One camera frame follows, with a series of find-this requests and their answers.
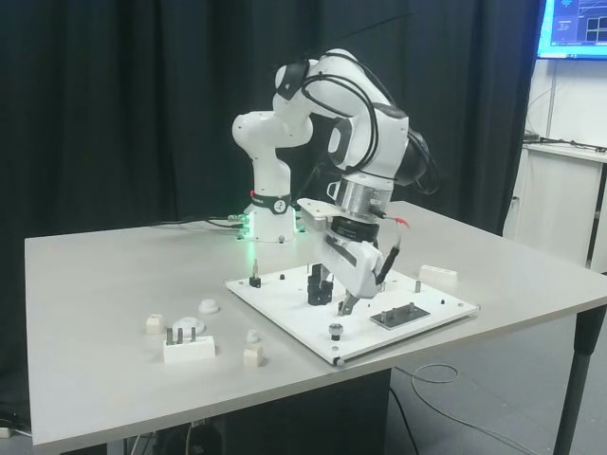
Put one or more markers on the white cabinet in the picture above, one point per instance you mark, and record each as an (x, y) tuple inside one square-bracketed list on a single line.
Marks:
[(555, 204)]

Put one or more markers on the white medium gear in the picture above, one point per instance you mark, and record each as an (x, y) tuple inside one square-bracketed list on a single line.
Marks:
[(207, 306)]

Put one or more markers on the small cream cube holder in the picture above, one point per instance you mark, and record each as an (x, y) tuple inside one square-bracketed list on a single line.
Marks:
[(154, 324), (253, 357)]

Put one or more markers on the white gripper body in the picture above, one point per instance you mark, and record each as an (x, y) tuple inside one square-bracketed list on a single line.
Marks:
[(353, 265)]

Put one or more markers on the black curtain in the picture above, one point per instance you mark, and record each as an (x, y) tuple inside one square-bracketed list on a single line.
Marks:
[(118, 95)]

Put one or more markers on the black table leg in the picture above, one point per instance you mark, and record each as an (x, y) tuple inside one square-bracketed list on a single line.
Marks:
[(582, 379)]

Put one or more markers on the thin black rod red tag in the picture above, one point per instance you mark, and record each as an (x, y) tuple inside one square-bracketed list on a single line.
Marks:
[(390, 263)]

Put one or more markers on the thin bolt on black base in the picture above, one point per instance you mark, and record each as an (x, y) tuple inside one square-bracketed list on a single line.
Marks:
[(255, 280)]

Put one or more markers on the black D-SUB plug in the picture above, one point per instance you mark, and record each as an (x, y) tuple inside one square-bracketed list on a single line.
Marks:
[(318, 293)]

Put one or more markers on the white task board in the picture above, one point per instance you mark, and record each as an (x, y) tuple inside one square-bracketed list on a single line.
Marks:
[(284, 308)]

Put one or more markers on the white holder with empty holes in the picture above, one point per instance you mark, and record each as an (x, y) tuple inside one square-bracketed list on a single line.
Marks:
[(437, 275)]

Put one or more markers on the blue screen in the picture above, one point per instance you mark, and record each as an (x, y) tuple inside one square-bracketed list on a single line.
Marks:
[(574, 28)]

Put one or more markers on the white large gear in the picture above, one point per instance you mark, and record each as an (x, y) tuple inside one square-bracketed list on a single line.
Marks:
[(187, 326)]

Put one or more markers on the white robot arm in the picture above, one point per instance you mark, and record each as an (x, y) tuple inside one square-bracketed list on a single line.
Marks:
[(265, 137)]

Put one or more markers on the white peg holder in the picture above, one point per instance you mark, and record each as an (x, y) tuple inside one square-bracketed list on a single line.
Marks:
[(189, 351)]

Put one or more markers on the white small gear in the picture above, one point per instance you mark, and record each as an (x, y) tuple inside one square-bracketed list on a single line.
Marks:
[(251, 337)]

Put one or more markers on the flat white camera plate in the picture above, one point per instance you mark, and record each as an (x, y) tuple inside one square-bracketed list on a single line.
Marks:
[(315, 208)]

